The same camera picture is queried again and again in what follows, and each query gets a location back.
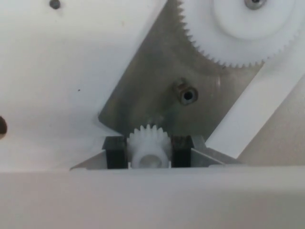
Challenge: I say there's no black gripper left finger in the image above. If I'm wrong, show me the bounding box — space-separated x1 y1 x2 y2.
70 135 128 170

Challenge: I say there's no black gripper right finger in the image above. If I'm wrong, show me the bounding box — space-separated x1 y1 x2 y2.
171 135 241 167

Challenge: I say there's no white small gear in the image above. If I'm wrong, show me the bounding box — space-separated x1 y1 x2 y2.
126 124 172 169

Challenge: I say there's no white large gear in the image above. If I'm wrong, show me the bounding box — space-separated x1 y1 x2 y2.
177 0 300 70

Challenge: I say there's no white task board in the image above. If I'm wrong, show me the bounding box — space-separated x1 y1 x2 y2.
0 0 305 171

